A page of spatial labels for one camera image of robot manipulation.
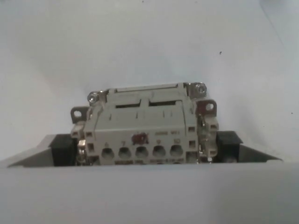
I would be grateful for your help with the white task board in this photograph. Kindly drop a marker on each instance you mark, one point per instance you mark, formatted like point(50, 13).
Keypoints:
point(70, 46)

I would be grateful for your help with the beige waterproof plug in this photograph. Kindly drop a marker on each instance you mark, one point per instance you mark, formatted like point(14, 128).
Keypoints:
point(149, 137)

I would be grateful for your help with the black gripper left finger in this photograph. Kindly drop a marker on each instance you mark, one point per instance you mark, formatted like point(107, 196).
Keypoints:
point(61, 151)

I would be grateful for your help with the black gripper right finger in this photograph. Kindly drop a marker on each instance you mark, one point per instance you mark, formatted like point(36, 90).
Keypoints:
point(227, 147)

